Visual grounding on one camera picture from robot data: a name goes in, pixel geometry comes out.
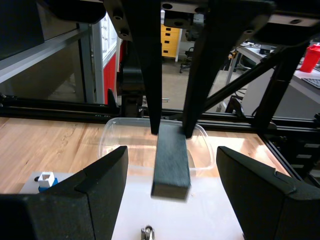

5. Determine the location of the dark steel bar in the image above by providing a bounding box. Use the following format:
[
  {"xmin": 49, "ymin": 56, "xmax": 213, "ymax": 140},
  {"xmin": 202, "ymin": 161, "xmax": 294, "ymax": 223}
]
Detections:
[{"xmin": 150, "ymin": 123, "xmax": 193, "ymax": 201}]

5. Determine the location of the red plastic container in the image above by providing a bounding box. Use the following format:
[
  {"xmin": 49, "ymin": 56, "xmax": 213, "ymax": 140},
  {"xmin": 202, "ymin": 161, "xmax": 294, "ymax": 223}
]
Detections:
[{"xmin": 299, "ymin": 44, "xmax": 320, "ymax": 74}]

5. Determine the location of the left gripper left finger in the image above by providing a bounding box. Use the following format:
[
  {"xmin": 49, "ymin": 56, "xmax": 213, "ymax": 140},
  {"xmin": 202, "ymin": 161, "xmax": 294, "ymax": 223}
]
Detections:
[{"xmin": 0, "ymin": 146, "xmax": 130, "ymax": 240}]

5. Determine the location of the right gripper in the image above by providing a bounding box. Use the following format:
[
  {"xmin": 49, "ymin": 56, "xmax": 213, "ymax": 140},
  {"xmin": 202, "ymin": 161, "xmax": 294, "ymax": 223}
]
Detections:
[{"xmin": 49, "ymin": 0, "xmax": 320, "ymax": 136}]

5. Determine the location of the black office chair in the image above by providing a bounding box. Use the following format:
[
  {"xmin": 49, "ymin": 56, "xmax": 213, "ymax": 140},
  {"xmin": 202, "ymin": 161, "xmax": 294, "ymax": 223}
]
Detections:
[{"xmin": 179, "ymin": 45, "xmax": 196, "ymax": 75}]

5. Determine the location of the black frame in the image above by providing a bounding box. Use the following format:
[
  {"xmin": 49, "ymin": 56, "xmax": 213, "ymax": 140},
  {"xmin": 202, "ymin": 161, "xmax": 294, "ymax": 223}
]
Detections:
[{"xmin": 0, "ymin": 32, "xmax": 320, "ymax": 182}]

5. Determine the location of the grey desk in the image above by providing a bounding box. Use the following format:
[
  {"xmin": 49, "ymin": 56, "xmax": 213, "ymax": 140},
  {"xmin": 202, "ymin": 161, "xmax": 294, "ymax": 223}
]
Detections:
[{"xmin": 228, "ymin": 42, "xmax": 320, "ymax": 113}]

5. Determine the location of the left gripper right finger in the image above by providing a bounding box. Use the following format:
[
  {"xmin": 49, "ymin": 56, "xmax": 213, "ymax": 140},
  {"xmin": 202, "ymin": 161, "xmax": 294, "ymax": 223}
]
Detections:
[{"xmin": 216, "ymin": 146, "xmax": 320, "ymax": 240}]

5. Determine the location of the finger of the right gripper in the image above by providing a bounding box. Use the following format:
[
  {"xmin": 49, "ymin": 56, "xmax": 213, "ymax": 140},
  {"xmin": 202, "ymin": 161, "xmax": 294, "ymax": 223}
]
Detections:
[{"xmin": 181, "ymin": 0, "xmax": 274, "ymax": 140}]

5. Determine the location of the yellow drawer cabinet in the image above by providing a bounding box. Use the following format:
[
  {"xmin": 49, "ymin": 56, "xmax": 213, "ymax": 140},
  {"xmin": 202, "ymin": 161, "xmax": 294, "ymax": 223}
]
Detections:
[{"xmin": 160, "ymin": 23, "xmax": 181, "ymax": 59}]

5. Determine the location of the blue socket block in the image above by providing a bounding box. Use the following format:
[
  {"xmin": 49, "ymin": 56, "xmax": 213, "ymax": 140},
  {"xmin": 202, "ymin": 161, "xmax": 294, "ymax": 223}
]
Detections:
[{"xmin": 38, "ymin": 170, "xmax": 60, "ymax": 194}]

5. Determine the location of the white task board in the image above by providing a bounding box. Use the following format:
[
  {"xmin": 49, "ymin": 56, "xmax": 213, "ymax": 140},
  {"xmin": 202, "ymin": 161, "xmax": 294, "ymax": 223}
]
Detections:
[{"xmin": 19, "ymin": 171, "xmax": 247, "ymax": 240}]

